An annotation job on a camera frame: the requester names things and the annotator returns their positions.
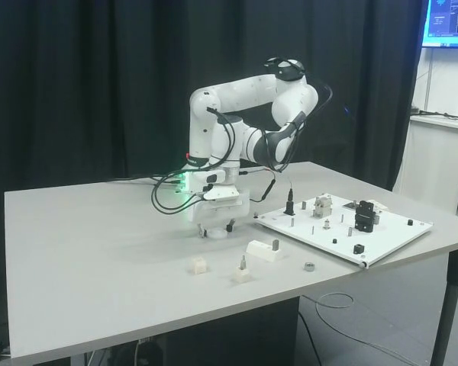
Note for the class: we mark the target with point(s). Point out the white round peg holder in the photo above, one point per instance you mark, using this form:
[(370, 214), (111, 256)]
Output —
[(242, 276)]

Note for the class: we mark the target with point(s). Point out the black waterproof plug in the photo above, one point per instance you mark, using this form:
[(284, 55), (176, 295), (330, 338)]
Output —
[(289, 204)]

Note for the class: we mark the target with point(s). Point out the white large gear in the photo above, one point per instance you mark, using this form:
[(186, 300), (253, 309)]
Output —
[(217, 234)]

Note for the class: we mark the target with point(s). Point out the black D-SUB plug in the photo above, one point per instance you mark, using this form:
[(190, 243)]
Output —
[(364, 217)]

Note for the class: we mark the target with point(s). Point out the metal bolt nut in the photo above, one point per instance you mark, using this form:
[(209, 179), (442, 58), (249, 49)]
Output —
[(309, 266)]

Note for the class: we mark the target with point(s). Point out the metal round peg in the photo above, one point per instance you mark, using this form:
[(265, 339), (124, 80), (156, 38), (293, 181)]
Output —
[(242, 263)]

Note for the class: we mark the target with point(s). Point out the metal square peg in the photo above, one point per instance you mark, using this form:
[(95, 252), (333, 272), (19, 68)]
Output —
[(276, 246)]

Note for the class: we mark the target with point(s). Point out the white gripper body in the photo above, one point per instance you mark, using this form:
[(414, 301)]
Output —
[(221, 209)]

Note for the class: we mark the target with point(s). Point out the metal BNC plug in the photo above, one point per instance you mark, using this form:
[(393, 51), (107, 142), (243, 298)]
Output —
[(326, 225)]

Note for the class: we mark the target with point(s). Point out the white task board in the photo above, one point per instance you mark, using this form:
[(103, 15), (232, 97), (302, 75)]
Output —
[(313, 240)]

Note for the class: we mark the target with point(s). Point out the thin black rod red tag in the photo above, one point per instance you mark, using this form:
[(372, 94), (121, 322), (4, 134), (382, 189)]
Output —
[(270, 187)]

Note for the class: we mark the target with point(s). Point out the black table leg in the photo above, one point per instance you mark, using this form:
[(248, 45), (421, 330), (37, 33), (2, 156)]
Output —
[(448, 305)]

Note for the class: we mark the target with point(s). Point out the white cabinet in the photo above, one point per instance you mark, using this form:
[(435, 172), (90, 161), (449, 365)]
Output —
[(435, 167)]

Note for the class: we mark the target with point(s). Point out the blue screen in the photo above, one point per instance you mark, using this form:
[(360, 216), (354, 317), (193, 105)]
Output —
[(448, 23)]

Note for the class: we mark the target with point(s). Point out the long white peg holder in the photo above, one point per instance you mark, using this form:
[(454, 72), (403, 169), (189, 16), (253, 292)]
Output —
[(259, 251)]

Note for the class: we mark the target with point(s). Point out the small white cube holder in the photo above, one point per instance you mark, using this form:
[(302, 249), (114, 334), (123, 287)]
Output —
[(199, 266)]

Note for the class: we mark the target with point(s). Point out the black curtains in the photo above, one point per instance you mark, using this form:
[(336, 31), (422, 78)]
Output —
[(99, 76)]

